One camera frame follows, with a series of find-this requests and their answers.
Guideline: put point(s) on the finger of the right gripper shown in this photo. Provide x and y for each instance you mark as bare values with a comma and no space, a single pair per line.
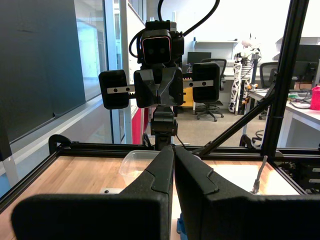
146,90
172,87

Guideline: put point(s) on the red panel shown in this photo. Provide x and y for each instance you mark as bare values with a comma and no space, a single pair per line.
137,125

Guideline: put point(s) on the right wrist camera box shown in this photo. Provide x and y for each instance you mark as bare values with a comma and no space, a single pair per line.
156,50

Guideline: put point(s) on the black computer monitor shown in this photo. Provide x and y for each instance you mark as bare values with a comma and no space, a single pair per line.
198,57
308,55

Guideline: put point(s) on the white taskboard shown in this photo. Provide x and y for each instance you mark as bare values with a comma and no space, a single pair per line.
237,175

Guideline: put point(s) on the grey RJ45 plug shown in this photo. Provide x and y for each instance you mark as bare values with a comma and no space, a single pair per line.
257,183

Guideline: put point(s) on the blue D-sub connector block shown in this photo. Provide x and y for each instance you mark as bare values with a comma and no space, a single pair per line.
180,225

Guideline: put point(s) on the aluminium bar block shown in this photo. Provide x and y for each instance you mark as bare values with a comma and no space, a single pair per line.
111,190

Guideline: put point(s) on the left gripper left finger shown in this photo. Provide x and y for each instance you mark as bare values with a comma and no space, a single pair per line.
100,217

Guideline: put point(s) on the white lattice robot figure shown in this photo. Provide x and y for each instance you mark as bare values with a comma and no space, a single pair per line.
237,85

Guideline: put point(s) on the white wall shelf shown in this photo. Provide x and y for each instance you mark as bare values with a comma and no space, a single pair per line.
215,42

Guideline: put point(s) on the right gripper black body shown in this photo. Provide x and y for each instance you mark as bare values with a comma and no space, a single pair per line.
206,82

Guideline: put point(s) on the clear plastic tub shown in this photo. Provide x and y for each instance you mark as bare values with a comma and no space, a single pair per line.
135,165

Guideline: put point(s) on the red container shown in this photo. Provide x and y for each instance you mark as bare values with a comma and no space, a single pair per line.
315,98

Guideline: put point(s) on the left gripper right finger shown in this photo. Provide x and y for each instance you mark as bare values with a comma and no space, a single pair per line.
250,220

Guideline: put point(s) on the white office desk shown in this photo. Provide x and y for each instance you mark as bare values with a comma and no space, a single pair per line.
300,117

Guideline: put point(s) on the yellow cabinet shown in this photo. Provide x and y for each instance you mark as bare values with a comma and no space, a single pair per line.
187,98

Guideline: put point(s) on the black office chair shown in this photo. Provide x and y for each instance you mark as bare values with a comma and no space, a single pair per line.
207,107
266,72

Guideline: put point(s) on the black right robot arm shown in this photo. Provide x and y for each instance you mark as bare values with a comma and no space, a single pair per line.
163,117

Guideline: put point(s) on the black aluminium frame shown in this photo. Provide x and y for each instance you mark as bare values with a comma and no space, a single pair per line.
287,87

